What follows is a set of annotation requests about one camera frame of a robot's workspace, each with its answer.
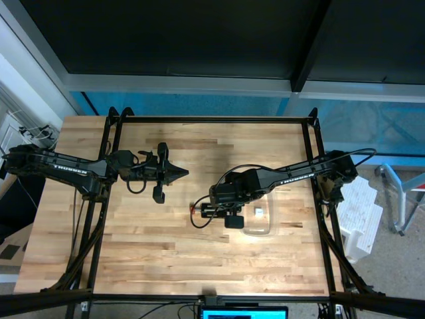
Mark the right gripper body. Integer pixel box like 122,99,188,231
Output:
208,185,248,217

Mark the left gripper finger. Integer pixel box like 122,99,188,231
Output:
167,161,190,173
167,171,190,184

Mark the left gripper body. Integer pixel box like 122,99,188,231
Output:
127,142,173,205

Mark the clear plastic container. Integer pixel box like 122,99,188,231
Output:
239,191,279,239

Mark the blue screen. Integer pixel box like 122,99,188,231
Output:
199,305,290,319

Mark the black office chair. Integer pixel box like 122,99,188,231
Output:
0,172,46,245

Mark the metal chair base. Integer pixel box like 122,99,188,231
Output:
374,162,425,237

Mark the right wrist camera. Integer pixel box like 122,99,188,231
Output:
224,215,245,231

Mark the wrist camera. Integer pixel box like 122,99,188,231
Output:
137,150,159,167
224,215,245,231

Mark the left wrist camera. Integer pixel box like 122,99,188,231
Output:
137,150,159,167

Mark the white cable bundle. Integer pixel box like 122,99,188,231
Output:
17,123,60,148

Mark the black frame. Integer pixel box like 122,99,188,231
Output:
0,106,425,319

